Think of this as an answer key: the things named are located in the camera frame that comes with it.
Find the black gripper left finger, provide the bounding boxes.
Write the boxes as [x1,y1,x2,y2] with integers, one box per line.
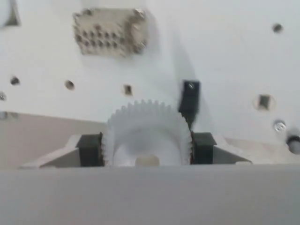
[18,132,104,168]

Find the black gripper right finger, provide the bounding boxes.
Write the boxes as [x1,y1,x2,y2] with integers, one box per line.
[189,131,275,166]

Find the white medium gear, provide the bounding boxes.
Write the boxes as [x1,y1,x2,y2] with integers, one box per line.
[102,99,193,167]

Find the black upright plug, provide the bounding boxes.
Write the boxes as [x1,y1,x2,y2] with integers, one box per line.
[177,79,202,124]

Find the white task board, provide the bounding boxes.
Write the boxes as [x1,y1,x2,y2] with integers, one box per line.
[0,0,300,143]

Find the beige multi-pin connector block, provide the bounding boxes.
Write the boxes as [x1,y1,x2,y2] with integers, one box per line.
[72,7,149,56]

